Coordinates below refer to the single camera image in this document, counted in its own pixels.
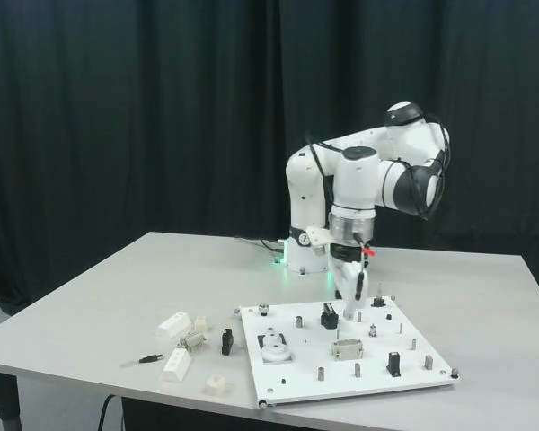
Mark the white medium gear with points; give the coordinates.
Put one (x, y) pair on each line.
(269, 336)

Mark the metal square peg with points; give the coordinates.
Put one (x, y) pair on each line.
(428, 362)

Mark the black rectangular plug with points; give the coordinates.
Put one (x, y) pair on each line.
(226, 342)

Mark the white task board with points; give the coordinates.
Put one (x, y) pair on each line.
(292, 379)

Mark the flat white mounting plate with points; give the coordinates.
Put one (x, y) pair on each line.
(318, 235)

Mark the white large gear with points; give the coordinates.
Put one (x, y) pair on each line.
(276, 353)

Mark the black base with metal pin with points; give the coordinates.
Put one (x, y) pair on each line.
(377, 303)

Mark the black curtain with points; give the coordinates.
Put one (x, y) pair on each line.
(117, 112)

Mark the black D-SUB plug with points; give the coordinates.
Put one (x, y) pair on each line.
(328, 316)

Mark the round metal waterproof plug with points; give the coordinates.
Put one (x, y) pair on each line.
(264, 309)

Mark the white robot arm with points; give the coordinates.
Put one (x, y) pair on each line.
(305, 179)

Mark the black table leg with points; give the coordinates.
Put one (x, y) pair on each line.
(6, 399)

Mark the metal BNC plug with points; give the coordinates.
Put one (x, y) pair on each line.
(373, 330)

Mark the black under-table panel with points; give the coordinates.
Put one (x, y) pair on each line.
(341, 415)

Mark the small white cube holder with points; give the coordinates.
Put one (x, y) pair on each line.
(200, 324)
(215, 384)

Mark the white holder with holes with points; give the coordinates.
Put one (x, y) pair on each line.
(175, 327)
(176, 366)

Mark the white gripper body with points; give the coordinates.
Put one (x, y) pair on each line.
(346, 278)

